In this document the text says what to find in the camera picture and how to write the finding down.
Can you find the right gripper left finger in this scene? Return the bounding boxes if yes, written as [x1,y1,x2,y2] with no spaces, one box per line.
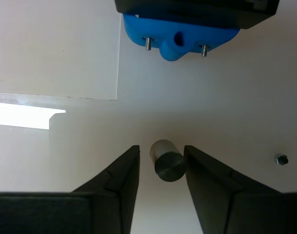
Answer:
[0,145,140,234]

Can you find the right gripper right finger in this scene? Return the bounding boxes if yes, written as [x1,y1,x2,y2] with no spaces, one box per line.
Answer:
[184,145,297,234]

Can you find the steel 16mm cylinder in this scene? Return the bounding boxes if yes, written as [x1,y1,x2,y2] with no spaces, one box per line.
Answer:
[149,139,185,182]

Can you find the white board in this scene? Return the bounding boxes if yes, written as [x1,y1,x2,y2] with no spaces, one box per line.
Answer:
[0,0,297,234]

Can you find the steel set screw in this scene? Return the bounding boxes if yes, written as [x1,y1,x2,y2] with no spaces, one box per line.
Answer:
[143,36,153,52]
[200,44,210,58]

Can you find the black D-sub connector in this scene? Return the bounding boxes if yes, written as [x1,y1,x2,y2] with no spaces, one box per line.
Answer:
[114,0,280,30]

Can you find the blue round mount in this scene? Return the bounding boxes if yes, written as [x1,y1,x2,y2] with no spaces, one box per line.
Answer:
[122,12,241,62]

